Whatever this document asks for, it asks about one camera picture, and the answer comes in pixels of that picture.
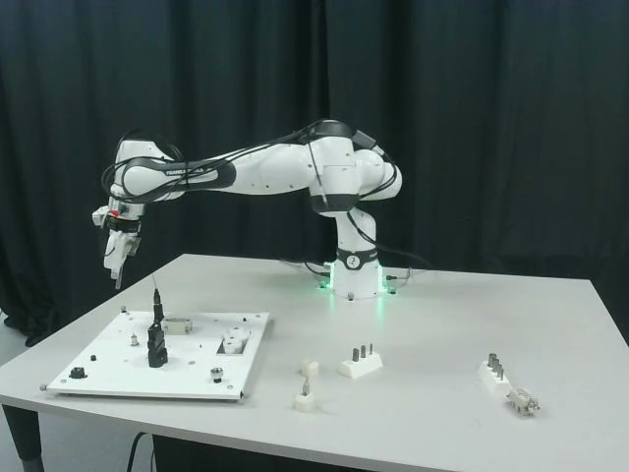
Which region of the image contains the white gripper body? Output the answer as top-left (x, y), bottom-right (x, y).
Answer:
top-left (102, 229), bottom-right (142, 269)

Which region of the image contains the white square peg holder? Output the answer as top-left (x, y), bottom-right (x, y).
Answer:
top-left (338, 352), bottom-right (383, 380)

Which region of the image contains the white round peg holder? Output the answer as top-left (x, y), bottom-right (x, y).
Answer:
top-left (479, 361), bottom-right (512, 394)

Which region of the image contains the black D-SUB plug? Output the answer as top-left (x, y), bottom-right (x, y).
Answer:
top-left (145, 274), bottom-right (169, 370)

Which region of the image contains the white task board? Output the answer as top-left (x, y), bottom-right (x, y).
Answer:
top-left (41, 309), bottom-right (273, 402)

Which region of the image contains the white large gear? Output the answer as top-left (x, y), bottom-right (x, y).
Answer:
top-left (223, 326), bottom-right (253, 349)

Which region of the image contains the black table leg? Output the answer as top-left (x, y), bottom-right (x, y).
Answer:
top-left (0, 403), bottom-right (41, 472)

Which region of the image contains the black curtain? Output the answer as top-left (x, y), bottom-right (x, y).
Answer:
top-left (0, 0), bottom-right (629, 348)

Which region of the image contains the grey metal connector plug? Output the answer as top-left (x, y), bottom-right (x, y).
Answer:
top-left (504, 386), bottom-right (543, 410)

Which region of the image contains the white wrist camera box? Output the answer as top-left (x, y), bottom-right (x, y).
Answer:
top-left (90, 206), bottom-right (120, 229)

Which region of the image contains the black floor cable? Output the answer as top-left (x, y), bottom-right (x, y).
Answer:
top-left (128, 431), bottom-right (154, 472)

